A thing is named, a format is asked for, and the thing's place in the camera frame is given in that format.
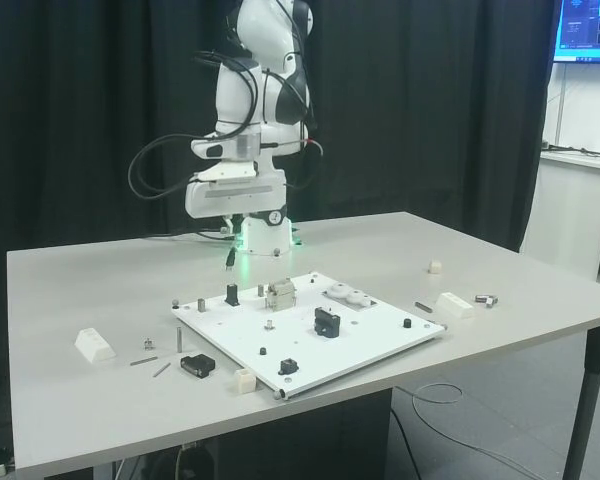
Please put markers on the small metal BNC plug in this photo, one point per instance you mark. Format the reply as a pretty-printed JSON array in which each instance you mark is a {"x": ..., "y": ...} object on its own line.
[{"x": 149, "y": 343}]

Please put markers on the dark grey table leg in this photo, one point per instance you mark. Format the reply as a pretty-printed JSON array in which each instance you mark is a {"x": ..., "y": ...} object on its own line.
[{"x": 592, "y": 380}]

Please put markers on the black D-SUB plug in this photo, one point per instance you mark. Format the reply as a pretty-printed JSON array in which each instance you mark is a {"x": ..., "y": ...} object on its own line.
[{"x": 197, "y": 364}]

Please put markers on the white cabinet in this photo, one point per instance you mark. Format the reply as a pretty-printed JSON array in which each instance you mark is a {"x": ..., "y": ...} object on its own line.
[{"x": 570, "y": 215}]

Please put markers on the small white square holder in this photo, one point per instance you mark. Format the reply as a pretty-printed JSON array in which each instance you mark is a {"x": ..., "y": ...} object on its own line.
[
  {"x": 434, "y": 265},
  {"x": 245, "y": 381}
]

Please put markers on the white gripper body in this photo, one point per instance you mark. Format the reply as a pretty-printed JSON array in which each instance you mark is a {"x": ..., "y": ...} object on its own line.
[{"x": 240, "y": 197}]

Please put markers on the white sloped peg holder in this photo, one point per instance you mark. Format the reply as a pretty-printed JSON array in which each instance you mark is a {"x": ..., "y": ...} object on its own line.
[
  {"x": 455, "y": 305},
  {"x": 95, "y": 345}
]

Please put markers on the dark metal bolt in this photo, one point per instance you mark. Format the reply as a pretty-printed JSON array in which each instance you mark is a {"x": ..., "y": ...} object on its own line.
[{"x": 423, "y": 306}]

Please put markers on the blue monitor screen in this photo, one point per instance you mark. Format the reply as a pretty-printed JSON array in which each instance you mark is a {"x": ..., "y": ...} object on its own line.
[{"x": 587, "y": 30}]

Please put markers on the white large gear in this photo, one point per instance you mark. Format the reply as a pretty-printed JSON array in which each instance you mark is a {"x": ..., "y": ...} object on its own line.
[{"x": 339, "y": 290}]

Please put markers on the metal square peg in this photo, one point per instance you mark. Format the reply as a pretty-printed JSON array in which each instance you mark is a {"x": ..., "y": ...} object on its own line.
[{"x": 200, "y": 304}]

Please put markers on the white task board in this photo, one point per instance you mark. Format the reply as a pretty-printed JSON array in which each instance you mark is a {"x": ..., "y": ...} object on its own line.
[{"x": 330, "y": 360}]

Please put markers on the black curtain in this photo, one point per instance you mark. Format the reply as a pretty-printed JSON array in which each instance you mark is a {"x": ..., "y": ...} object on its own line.
[{"x": 80, "y": 100}]

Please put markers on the black USB plug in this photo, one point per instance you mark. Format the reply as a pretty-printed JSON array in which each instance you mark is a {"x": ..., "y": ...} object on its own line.
[{"x": 229, "y": 260}]

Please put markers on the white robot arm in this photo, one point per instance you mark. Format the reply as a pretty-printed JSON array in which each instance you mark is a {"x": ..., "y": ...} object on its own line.
[{"x": 240, "y": 90}]

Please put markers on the silver Ethernet plug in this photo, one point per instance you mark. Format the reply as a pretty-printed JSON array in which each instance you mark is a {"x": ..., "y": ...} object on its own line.
[{"x": 487, "y": 300}]

